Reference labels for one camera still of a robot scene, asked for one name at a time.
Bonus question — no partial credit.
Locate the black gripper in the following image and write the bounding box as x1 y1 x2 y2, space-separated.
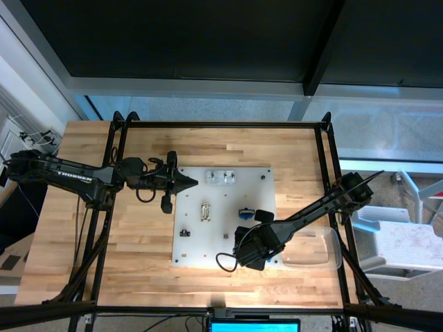
233 209 275 273
137 151 199 214

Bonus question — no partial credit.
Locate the white board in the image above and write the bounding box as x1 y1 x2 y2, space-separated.
172 166 278 268

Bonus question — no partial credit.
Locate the aluminium bar with screws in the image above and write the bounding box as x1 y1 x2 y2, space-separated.
206 169 238 186

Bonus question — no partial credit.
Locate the blue and black connector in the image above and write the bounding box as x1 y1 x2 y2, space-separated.
237 206 257 221

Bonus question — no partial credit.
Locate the clear plastic tub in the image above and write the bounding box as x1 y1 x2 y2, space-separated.
279 226 343 270

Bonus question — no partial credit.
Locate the blue screen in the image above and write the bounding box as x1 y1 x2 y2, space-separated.
207 318 301 332

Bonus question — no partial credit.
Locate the white step stool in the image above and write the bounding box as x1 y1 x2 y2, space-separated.
352 169 443 282

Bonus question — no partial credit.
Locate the tan cardboard sheet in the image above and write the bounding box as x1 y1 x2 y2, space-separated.
0 231 35 277

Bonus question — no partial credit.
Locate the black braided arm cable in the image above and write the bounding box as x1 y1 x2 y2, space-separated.
134 179 156 203

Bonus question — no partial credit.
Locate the black metal frame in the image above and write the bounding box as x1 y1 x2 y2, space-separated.
0 110 443 332

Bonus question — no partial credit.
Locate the black and white cable bundle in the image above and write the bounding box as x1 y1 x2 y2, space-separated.
19 129 58 147

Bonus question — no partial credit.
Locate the thin black shoulder cable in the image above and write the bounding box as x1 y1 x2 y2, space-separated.
349 169 386 190

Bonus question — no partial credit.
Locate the black square post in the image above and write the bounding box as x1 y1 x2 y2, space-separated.
303 0 347 97

